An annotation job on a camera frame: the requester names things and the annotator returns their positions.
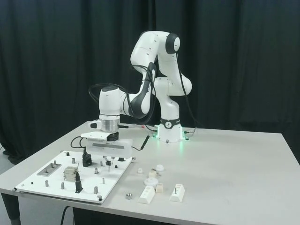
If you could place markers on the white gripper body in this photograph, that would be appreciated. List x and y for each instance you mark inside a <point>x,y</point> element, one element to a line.
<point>110,151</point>

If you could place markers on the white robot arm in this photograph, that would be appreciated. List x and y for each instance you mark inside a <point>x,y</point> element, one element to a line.
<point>168,105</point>

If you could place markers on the white two-hole peg holder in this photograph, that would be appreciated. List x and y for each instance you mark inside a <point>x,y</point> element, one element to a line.
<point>145,197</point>

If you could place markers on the white narrow peg holder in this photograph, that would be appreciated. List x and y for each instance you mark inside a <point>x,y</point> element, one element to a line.
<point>176,197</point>

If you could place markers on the black flange band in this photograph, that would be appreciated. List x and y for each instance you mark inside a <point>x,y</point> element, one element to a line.
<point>113,137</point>

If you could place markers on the black stepped plug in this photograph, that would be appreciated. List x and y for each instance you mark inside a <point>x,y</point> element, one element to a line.
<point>86,160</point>

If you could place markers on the white task board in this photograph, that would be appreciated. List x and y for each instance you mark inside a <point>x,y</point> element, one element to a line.
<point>110,185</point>

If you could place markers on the white box with dark window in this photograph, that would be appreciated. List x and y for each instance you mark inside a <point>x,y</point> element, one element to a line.
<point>98,124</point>

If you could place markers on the tall black plug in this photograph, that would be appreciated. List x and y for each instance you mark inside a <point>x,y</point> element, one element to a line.
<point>78,185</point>

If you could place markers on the metal hex nut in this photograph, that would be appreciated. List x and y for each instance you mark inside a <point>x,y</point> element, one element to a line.
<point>128,196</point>

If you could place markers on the beige cube holder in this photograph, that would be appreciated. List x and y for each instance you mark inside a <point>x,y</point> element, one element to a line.
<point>159,188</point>
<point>152,174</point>

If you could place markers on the white large gear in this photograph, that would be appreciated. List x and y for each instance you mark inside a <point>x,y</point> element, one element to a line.
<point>150,182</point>

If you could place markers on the white medium gear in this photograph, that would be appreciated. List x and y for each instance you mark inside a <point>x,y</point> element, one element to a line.
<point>160,167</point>

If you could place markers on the black table leg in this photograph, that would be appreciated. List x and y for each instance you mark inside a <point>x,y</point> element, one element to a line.
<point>9,211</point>

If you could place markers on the black curtain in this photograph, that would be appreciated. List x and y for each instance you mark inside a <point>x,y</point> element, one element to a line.
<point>47,47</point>

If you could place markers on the flat white mount plate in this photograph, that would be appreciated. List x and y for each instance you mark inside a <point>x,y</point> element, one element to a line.
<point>93,136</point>

